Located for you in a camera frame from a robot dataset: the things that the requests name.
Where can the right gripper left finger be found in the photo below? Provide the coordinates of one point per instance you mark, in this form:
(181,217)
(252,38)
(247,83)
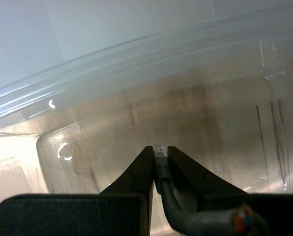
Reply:
(126,191)

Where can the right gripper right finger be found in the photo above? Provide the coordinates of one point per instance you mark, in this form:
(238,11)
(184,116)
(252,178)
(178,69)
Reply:
(193,182)

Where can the clear plastic container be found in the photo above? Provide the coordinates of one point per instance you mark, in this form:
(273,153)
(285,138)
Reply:
(161,103)

